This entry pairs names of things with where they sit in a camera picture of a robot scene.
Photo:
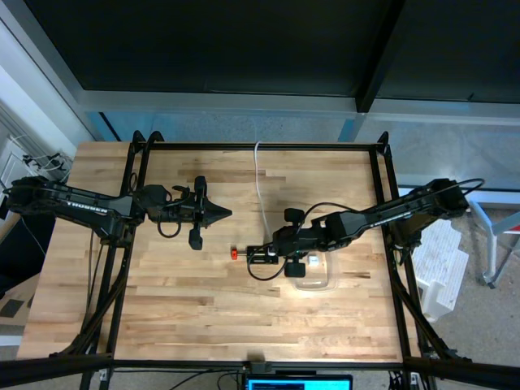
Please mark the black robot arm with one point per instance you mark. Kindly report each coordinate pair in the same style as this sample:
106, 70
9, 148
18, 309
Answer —
85, 207
386, 217

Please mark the clear plastic tub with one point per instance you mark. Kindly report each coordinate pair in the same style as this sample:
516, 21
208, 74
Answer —
321, 280

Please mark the grey metal stand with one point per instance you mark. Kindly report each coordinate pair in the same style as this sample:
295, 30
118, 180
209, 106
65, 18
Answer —
492, 252

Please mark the cardboard box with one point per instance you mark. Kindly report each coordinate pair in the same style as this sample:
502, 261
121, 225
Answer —
24, 292

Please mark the black table frame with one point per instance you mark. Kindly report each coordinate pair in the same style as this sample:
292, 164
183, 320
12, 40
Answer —
61, 365

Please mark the laptop screen blue edge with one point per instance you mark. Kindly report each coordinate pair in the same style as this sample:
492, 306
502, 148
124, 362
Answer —
298, 384

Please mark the white receptacle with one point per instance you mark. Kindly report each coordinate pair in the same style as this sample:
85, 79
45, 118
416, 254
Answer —
271, 253

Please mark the black vise orange knob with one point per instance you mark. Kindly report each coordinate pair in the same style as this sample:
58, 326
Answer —
234, 254

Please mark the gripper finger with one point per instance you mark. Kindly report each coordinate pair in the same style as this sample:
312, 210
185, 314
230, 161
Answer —
276, 241
278, 252
213, 207
213, 217

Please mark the black upright beam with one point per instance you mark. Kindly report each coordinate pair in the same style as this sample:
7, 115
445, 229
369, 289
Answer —
378, 61

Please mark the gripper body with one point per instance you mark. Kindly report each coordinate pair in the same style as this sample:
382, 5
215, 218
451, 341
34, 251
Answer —
187, 211
298, 241

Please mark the small black camera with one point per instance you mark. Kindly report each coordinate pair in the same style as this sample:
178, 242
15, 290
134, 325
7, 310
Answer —
260, 367

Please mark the white step stool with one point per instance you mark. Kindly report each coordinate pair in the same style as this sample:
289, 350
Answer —
440, 264

